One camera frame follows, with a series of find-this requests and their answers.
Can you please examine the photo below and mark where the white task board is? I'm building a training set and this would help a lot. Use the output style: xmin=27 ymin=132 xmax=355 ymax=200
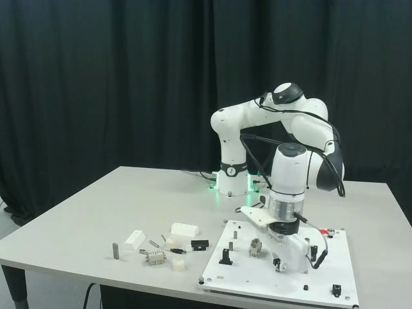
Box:
xmin=196 ymin=220 xmax=361 ymax=309

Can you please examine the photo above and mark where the white medium gear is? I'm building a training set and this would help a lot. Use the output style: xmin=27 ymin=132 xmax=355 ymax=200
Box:
xmin=170 ymin=257 xmax=188 ymax=273

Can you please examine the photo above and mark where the black camera cable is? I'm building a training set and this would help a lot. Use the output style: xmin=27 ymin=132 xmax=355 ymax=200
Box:
xmin=234 ymin=133 xmax=274 ymax=214

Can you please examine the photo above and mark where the black rectangular plug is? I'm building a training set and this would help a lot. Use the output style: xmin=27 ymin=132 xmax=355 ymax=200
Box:
xmin=191 ymin=239 xmax=211 ymax=252

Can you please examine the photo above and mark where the beige multi-pin plug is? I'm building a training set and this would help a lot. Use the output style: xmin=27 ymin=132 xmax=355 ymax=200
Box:
xmin=139 ymin=248 xmax=169 ymax=267

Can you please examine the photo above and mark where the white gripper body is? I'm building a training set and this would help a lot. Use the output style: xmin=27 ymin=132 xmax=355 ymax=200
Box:
xmin=273 ymin=236 xmax=312 ymax=274

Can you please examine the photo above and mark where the black curtain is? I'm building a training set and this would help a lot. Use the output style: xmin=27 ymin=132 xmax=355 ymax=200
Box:
xmin=0 ymin=0 xmax=412 ymax=215

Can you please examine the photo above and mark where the small white peg holder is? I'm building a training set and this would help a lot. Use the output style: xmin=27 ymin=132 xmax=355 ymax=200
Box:
xmin=123 ymin=229 xmax=146 ymax=250

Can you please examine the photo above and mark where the large white peg holder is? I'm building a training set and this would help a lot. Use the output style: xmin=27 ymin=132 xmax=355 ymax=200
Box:
xmin=170 ymin=221 xmax=202 ymax=239

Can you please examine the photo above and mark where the black cable under table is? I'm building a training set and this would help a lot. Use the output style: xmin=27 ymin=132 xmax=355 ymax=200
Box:
xmin=84 ymin=282 xmax=101 ymax=309

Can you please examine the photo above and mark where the black table leg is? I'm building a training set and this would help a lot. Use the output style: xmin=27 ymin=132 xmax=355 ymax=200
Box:
xmin=1 ymin=265 xmax=27 ymax=309

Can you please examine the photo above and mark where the white flat mount plate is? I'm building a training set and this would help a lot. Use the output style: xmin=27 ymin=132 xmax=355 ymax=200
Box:
xmin=241 ymin=206 xmax=278 ymax=228

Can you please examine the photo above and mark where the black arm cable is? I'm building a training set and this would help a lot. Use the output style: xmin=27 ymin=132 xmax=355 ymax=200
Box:
xmin=253 ymin=91 xmax=347 ymax=198

